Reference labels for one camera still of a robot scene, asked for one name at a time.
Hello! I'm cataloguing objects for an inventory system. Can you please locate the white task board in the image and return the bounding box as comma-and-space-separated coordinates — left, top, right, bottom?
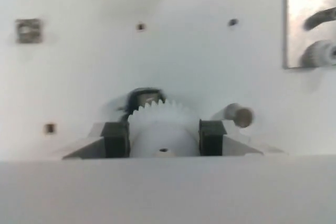
0, 0, 336, 162

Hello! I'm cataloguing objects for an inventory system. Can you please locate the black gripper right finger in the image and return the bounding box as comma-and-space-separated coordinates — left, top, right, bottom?
198, 119, 265, 157

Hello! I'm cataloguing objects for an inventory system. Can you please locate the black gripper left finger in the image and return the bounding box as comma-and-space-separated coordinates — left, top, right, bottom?
62, 121, 131, 159

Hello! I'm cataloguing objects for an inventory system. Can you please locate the white medium gear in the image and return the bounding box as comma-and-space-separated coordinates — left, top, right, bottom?
128, 99, 201, 158

